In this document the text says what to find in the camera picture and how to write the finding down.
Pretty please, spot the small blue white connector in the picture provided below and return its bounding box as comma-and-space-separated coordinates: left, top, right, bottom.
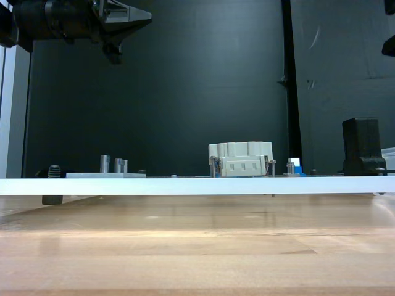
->
289, 157, 305, 177

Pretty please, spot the black USB socket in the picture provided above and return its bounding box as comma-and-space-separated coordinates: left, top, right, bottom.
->
337, 117, 389, 177

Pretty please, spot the black board foot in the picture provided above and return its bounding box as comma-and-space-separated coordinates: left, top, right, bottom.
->
42, 194, 63, 206

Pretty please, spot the grey metal plate with pegs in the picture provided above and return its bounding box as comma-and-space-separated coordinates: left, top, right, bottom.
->
65, 155, 146, 179

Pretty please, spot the white task board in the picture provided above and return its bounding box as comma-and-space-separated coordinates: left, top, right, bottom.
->
0, 175, 395, 197

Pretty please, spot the black vertical beam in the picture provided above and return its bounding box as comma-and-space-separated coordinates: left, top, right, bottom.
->
280, 0, 302, 161

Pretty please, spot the clear plastic tub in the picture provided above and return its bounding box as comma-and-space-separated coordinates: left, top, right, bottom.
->
381, 147, 395, 171

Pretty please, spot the beige multi-pin connector housing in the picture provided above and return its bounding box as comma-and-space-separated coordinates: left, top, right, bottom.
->
208, 141, 278, 178

